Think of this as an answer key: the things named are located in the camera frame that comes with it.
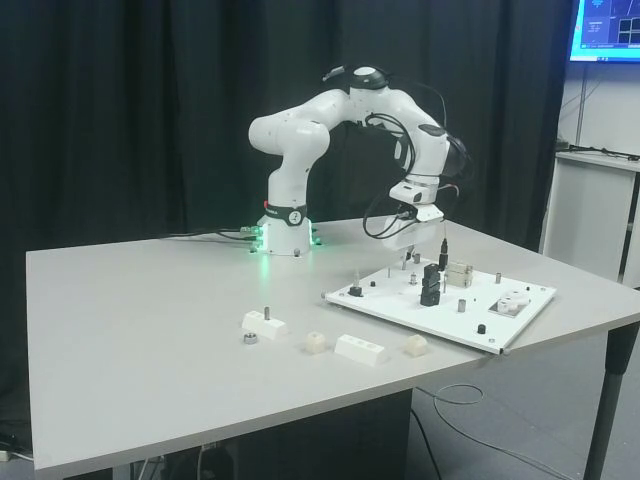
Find black cables behind robot base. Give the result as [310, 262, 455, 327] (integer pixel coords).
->
[162, 226, 262, 243]

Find white cabinet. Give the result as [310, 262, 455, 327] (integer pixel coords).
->
[541, 148, 640, 290]

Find black D-SUB plug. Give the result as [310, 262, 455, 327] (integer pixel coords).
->
[419, 263, 444, 308]

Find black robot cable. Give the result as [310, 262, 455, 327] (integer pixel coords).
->
[322, 64, 475, 240]

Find black curtain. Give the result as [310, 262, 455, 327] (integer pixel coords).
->
[0, 0, 569, 454]

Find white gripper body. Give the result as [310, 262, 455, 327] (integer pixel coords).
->
[385, 215, 445, 252]

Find small cream plug holder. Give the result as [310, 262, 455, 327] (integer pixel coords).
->
[303, 330, 329, 356]
[403, 333, 431, 358]

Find grey floor cable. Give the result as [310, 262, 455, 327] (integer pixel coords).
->
[423, 382, 589, 480]

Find white task board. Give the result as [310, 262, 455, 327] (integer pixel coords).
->
[323, 258, 558, 358]

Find grey Ethernet socket block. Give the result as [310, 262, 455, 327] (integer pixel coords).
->
[445, 261, 474, 291]

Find grey table leg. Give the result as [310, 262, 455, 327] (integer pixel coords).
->
[583, 324, 632, 480]

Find blue screen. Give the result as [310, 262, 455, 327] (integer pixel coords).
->
[568, 0, 640, 65]

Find white peg holder with holes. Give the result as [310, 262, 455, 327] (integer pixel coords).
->
[240, 309, 291, 343]
[333, 333, 387, 368]

